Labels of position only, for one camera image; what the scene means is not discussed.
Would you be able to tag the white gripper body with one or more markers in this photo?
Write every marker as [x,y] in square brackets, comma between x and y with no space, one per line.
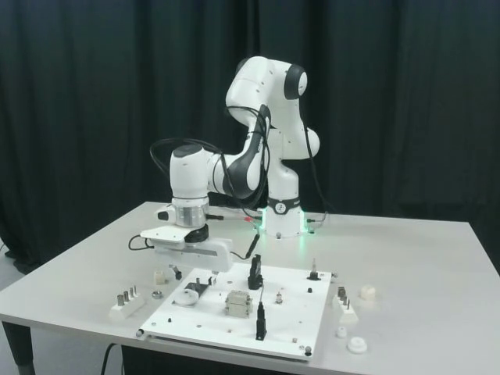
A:
[195,256]

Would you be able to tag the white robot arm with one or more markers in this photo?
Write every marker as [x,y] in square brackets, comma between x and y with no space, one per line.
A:
[281,164]

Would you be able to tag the white large gear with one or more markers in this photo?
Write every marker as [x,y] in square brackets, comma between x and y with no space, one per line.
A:
[185,298]

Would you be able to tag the white medium gear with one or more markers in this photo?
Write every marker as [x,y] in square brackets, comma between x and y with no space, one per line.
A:
[357,343]

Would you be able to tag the white cube holder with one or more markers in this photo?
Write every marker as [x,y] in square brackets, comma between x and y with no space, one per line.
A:
[160,277]

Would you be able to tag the metal bolt nut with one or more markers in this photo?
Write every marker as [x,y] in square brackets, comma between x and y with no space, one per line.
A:
[156,294]

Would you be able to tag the flat white mounting plate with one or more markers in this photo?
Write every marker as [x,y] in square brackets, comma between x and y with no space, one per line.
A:
[164,236]

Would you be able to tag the black D-SUB plug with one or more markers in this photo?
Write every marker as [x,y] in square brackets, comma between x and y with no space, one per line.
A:
[255,277]

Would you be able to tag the white task board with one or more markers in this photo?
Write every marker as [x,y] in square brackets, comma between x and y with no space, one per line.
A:
[218,332]

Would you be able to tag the white four-peg holder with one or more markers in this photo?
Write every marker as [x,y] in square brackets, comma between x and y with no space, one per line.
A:
[125,313]

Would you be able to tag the metal BNC plug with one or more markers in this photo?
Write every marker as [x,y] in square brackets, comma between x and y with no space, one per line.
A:
[279,298]

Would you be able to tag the small metal upright plug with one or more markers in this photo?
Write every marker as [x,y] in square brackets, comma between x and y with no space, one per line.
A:
[313,269]

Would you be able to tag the white peg holder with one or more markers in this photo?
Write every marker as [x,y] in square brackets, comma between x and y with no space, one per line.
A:
[345,316]

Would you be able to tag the white round cap holder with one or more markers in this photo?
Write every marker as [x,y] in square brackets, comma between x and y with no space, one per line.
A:
[369,293]

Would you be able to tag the dark grey table leg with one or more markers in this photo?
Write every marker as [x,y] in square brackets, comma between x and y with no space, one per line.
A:
[15,347]

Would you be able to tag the black curtain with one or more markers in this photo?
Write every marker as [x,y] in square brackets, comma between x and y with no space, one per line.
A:
[78,97]

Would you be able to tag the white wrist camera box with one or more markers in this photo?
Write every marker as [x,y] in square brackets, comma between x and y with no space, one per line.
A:
[166,214]

